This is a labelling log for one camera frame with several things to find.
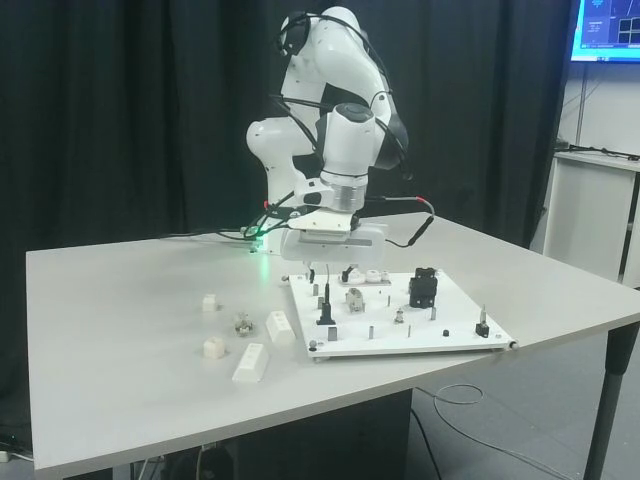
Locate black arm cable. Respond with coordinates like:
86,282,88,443
272,10,416,182

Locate white cabinet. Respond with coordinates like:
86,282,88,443
541,149,640,291

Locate grey floor cable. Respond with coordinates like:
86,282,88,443
412,383,594,464

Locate black curtain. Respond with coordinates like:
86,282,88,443
0,0,581,451

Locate grey waterproof plug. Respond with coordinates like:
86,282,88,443
233,310,258,335

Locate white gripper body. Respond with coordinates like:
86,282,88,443
279,222,388,264

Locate black table leg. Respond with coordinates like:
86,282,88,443
583,323,637,480

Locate black USB plug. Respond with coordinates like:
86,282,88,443
317,264,335,327

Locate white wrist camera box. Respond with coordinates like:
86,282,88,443
292,175,327,208

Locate blue screen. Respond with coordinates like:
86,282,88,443
569,0,640,65

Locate thin black rod on wire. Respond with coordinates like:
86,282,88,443
408,196,437,248

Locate white task board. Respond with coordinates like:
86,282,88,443
282,268,520,363

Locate black box under table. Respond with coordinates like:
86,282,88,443
130,387,417,480

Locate long white peg holder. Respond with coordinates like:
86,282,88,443
266,311,297,347
231,343,270,385

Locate black table cable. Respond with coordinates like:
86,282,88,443
162,225,266,242

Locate black D-SUB plug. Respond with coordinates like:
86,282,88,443
408,266,440,309

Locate black plug with metal pin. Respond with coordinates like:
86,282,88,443
474,304,493,340

